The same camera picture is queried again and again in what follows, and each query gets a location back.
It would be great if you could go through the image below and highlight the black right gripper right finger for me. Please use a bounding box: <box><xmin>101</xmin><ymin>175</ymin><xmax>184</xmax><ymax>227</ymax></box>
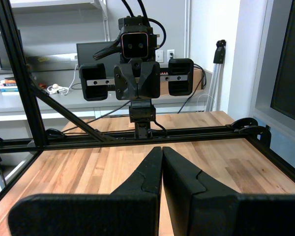
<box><xmin>163</xmin><ymin>147</ymin><xmax>295</xmax><ymax>236</ymax></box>

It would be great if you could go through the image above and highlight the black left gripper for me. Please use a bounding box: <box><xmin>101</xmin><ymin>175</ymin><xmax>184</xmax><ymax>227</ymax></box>
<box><xmin>79</xmin><ymin>58</ymin><xmax>194</xmax><ymax>101</ymax></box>

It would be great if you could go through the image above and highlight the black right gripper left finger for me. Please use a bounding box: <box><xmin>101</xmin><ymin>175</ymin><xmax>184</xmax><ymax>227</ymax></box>
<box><xmin>7</xmin><ymin>147</ymin><xmax>162</xmax><ymax>236</ymax></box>

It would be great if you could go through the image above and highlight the wide black monitor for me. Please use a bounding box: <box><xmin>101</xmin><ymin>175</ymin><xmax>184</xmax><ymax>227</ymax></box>
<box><xmin>76</xmin><ymin>41</ymin><xmax>121</xmax><ymax>72</ymax></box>

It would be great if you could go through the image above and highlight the brown cardboard box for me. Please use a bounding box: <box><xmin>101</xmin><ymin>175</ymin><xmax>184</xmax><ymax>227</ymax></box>
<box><xmin>159</xmin><ymin>67</ymin><xmax>205</xmax><ymax>96</ymax></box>

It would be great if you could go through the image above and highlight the stack of books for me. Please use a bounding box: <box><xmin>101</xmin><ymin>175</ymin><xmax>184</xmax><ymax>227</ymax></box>
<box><xmin>0</xmin><ymin>78</ymin><xmax>20</xmax><ymax>93</ymax></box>

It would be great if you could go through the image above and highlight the grey desk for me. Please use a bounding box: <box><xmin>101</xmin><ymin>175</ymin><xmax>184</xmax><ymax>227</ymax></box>
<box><xmin>0</xmin><ymin>87</ymin><xmax>213</xmax><ymax>121</ymax></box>

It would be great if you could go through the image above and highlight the small black monitor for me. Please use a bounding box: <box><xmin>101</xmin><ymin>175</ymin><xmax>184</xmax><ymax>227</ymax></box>
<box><xmin>0</xmin><ymin>29</ymin><xmax>23</xmax><ymax>71</ymax></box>

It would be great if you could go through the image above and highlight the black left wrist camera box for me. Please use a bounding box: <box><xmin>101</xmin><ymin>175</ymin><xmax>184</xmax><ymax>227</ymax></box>
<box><xmin>119</xmin><ymin>31</ymin><xmax>155</xmax><ymax>59</ymax></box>

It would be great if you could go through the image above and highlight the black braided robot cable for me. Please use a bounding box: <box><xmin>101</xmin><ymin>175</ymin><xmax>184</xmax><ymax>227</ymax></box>
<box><xmin>92</xmin><ymin>40</ymin><xmax>122</xmax><ymax>60</ymax></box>

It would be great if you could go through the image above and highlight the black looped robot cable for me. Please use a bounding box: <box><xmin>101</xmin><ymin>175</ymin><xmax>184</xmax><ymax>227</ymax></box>
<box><xmin>149</xmin><ymin>19</ymin><xmax>167</xmax><ymax>48</ymax></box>

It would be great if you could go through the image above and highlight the short black robot cable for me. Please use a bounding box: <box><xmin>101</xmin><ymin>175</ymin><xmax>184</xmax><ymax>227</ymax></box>
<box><xmin>153</xmin><ymin>119</ymin><xmax>168</xmax><ymax>136</ymax></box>

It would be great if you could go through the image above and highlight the black smooth robot cable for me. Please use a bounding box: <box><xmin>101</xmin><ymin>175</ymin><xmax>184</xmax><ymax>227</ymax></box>
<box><xmin>121</xmin><ymin>0</ymin><xmax>135</xmax><ymax>18</ymax></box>
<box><xmin>137</xmin><ymin>0</ymin><xmax>148</xmax><ymax>18</ymax></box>

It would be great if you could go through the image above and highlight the coiled white cable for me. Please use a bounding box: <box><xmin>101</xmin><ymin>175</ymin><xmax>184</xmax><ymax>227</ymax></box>
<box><xmin>46</xmin><ymin>64</ymin><xmax>79</xmax><ymax>95</ymax></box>

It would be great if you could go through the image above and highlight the white wall shelf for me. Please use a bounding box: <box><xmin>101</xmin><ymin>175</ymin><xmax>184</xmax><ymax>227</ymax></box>
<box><xmin>0</xmin><ymin>0</ymin><xmax>109</xmax><ymax>43</ymax></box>

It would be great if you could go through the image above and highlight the black aluminium frame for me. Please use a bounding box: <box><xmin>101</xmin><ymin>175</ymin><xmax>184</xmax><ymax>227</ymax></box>
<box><xmin>0</xmin><ymin>0</ymin><xmax>295</xmax><ymax>212</ymax></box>

